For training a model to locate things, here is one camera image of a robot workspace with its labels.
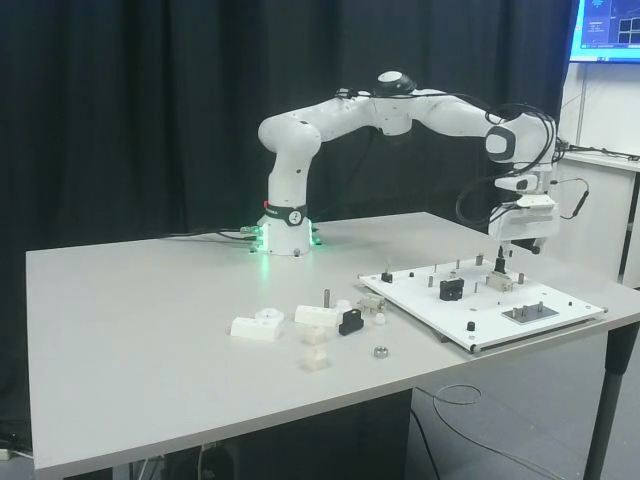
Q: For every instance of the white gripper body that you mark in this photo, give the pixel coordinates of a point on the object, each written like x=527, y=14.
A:
x=525, y=224

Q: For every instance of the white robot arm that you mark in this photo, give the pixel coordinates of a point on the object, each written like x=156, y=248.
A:
x=287, y=180

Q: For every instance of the short metal peg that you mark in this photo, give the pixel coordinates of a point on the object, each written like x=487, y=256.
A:
x=539, y=309
x=522, y=313

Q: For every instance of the metal round peg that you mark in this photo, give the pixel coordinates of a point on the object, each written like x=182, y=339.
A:
x=326, y=297

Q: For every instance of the white long peg holder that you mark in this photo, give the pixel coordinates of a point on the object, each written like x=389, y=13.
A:
x=315, y=316

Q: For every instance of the white wide peg holder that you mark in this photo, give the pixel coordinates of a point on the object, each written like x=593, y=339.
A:
x=250, y=330

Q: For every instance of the white flat mounting plate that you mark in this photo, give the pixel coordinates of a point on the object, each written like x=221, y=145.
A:
x=537, y=201

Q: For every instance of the white cabinet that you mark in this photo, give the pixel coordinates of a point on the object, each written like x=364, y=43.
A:
x=610, y=235

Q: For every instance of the white task board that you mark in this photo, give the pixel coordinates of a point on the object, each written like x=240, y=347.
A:
x=400, y=295

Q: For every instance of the small white ribbed cap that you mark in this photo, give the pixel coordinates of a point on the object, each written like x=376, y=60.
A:
x=380, y=319

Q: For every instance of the grey metal plug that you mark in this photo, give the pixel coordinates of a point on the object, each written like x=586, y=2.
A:
x=371, y=305

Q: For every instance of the black table leg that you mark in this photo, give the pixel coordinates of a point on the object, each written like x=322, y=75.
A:
x=612, y=375

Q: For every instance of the metal hex nut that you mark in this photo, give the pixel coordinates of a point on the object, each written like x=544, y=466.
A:
x=380, y=352

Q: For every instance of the small cream plug holder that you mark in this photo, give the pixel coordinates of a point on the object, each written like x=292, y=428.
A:
x=314, y=335
x=313, y=361

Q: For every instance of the blue screen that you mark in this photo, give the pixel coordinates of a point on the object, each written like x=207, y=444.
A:
x=607, y=30

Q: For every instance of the white large gear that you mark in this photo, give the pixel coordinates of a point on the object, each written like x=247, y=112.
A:
x=266, y=316

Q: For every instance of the black curtain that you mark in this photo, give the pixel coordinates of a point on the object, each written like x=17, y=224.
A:
x=150, y=100

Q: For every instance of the white power strip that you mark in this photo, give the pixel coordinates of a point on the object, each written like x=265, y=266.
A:
x=4, y=454

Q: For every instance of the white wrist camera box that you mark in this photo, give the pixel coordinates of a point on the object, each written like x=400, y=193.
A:
x=515, y=183

